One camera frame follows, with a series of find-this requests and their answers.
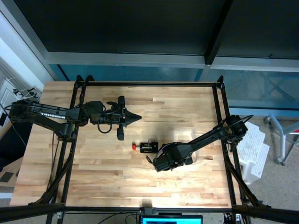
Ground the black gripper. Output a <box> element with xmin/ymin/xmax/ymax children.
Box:
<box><xmin>98</xmin><ymin>96</ymin><xmax>142</xmax><ymax>140</ymax></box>
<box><xmin>153</xmin><ymin>146</ymin><xmax>194</xmax><ymax>173</ymax></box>

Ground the black vise hub orange knob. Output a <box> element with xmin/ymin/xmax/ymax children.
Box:
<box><xmin>132</xmin><ymin>139</ymin><xmax>160</xmax><ymax>154</ymax></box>

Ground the clear plastic tub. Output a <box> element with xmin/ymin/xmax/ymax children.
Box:
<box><xmin>172</xmin><ymin>127</ymin><xmax>203</xmax><ymax>165</ymax></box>

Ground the blue laptop screen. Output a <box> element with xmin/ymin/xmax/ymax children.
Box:
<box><xmin>141</xmin><ymin>215</ymin><xmax>203</xmax><ymax>224</ymax></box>

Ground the chair with metal legs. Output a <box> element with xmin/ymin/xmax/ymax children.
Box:
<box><xmin>263</xmin><ymin>113</ymin><xmax>299</xmax><ymax>167</ymax></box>

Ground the cardboard box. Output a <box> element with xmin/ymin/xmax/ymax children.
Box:
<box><xmin>0</xmin><ymin>156</ymin><xmax>24</xmax><ymax>187</ymax></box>

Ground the gripper black cable loop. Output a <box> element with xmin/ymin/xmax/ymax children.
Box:
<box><xmin>97</xmin><ymin>121</ymin><xmax>112</xmax><ymax>134</ymax></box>
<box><xmin>146</xmin><ymin>142</ymin><xmax>165</xmax><ymax>164</ymax></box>

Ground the black low camera mount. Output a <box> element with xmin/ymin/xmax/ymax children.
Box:
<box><xmin>139</xmin><ymin>206</ymin><xmax>157</xmax><ymax>215</ymax></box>

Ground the arm shoulder cable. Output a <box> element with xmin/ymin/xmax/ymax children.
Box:
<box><xmin>219</xmin><ymin>114</ymin><xmax>255</xmax><ymax>128</ymax></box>

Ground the black and white cable bundle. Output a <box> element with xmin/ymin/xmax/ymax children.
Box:
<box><xmin>13</xmin><ymin>86</ymin><xmax>40</xmax><ymax>100</ymax></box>

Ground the black metal frame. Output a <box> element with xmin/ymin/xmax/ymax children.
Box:
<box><xmin>0</xmin><ymin>74</ymin><xmax>299</xmax><ymax>224</ymax></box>

